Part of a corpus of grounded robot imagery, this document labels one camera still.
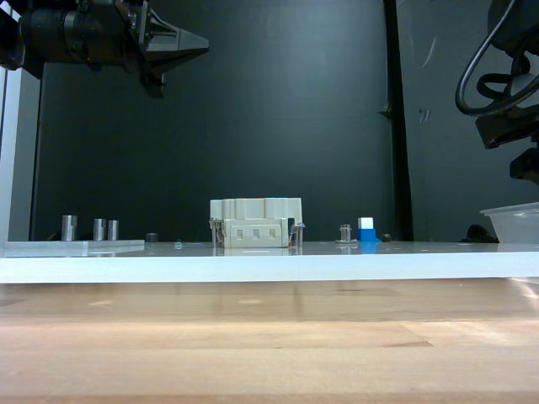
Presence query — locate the beige HAN10-E connector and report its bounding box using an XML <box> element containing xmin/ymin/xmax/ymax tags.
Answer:
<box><xmin>209</xmin><ymin>196</ymin><xmax>307</xmax><ymax>257</ymax></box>

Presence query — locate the clear plastic tub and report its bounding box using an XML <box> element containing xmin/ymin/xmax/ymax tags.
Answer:
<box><xmin>478</xmin><ymin>201</ymin><xmax>539</xmax><ymax>246</ymax></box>

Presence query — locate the small blue and white plug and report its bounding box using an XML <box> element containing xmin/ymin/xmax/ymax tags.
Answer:
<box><xmin>355</xmin><ymin>216</ymin><xmax>382</xmax><ymax>245</ymax></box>

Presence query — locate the small metal clamp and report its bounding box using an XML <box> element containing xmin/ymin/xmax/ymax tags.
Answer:
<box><xmin>335</xmin><ymin>224</ymin><xmax>357</xmax><ymax>246</ymax></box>

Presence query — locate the grey metal plate with posts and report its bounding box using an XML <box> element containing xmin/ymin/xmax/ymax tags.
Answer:
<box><xmin>3</xmin><ymin>214</ymin><xmax>147</xmax><ymax>257</ymax></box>

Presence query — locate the white mounting board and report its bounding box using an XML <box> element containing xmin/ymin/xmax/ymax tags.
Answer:
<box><xmin>0</xmin><ymin>240</ymin><xmax>539</xmax><ymax>284</ymax></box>

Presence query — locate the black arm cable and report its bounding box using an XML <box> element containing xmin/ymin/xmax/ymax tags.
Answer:
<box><xmin>456</xmin><ymin>0</ymin><xmax>539</xmax><ymax>120</ymax></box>

